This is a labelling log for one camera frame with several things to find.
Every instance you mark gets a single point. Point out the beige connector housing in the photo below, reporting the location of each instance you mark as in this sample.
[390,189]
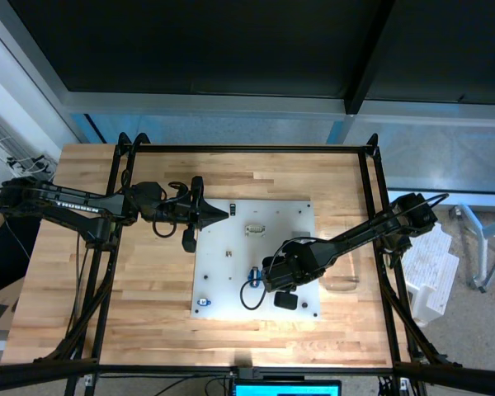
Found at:
[255,230]

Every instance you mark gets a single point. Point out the small black table camera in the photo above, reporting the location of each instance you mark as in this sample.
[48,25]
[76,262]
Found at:
[246,373]

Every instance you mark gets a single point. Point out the black split clamp block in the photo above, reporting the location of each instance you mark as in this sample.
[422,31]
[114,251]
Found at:
[254,277]

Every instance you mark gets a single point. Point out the blue square mount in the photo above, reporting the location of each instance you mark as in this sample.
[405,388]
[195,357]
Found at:
[198,302]

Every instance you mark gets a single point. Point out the black aluminium frame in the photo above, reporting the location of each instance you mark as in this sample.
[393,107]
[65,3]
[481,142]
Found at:
[247,147]

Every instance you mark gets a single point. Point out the clear plastic tub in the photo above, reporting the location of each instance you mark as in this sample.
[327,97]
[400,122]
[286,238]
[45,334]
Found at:
[342,284]

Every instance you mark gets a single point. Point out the laptop screen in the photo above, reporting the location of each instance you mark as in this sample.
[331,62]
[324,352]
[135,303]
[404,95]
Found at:
[286,391]

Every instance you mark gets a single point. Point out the grey metal window frame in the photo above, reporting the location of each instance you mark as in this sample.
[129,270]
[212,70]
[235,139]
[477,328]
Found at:
[231,101]

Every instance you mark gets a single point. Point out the flat cardboard box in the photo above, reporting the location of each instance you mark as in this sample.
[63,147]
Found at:
[12,293]

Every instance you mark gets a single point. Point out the small black socket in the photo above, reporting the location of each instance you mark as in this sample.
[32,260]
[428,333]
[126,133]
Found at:
[233,209]

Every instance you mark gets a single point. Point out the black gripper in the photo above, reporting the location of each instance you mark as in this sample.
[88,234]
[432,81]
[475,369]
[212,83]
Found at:
[285,300]
[189,214]

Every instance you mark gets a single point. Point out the grey metal stand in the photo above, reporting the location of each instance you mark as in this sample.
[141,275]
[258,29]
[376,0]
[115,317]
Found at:
[483,264]

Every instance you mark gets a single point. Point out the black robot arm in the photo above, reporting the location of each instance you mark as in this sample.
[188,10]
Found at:
[78,205]
[354,235]

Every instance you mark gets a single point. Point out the white taskboard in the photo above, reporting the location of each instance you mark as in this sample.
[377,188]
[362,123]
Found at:
[231,305]

